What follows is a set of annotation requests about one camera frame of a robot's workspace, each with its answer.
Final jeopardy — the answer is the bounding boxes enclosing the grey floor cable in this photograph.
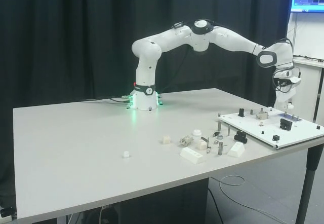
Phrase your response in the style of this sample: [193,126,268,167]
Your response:
[218,174,301,224]

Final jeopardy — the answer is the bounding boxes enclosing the black plug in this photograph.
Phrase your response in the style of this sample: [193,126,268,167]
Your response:
[233,130,249,144]

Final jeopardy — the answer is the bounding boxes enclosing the white wedge-shaped holder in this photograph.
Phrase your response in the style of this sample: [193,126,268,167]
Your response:
[227,142,246,158]

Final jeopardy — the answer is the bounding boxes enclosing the white cabinet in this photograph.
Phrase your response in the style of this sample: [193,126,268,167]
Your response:
[291,56,324,124]

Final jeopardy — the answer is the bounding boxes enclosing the white task board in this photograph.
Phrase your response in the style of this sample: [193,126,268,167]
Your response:
[217,106,324,150]

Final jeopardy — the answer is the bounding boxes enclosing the white holder with square holes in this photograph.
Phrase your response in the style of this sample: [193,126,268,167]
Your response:
[179,146,206,164]

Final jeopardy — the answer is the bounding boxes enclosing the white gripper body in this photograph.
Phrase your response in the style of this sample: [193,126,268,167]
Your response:
[274,87,296,109]

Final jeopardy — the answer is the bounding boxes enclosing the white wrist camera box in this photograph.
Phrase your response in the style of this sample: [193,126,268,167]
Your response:
[274,75,302,86]

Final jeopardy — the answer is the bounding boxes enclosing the black table leg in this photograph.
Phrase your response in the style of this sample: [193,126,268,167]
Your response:
[295,142,322,224]

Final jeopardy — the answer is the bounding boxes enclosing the black base cables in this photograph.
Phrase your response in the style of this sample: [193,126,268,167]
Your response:
[80,95,133,104]

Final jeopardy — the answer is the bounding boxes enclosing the black curtain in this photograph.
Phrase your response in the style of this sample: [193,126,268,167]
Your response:
[0,0,292,211]

